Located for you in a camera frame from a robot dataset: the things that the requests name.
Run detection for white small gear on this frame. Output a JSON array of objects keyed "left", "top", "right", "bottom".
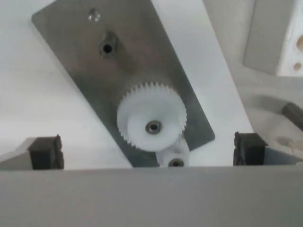
[{"left": 155, "top": 134, "right": 190, "bottom": 167}]

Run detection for white peg holder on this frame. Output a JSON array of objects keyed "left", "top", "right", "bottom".
[{"left": 242, "top": 0, "right": 303, "bottom": 78}]

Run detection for white medium gear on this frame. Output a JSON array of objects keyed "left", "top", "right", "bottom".
[{"left": 116, "top": 81, "right": 188, "bottom": 152}]

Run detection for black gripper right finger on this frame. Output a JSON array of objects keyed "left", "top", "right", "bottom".
[{"left": 233, "top": 131, "right": 303, "bottom": 166}]

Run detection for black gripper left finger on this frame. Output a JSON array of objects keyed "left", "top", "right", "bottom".
[{"left": 0, "top": 134, "right": 65, "bottom": 170}]

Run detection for white task board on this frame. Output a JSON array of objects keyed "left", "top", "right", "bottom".
[{"left": 0, "top": 0, "right": 255, "bottom": 170}]

